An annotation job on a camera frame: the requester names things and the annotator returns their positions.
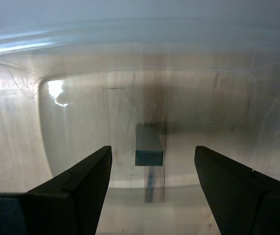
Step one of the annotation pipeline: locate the dark metal bar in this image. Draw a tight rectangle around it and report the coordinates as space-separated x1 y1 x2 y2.
135 124 164 166

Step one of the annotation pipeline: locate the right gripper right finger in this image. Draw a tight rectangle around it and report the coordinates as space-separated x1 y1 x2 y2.
194 145 280 235

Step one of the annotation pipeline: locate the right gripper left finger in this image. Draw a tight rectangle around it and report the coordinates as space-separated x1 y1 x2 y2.
0 145 113 235

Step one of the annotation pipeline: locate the clear plastic tub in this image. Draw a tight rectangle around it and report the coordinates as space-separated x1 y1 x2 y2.
0 22 280 235

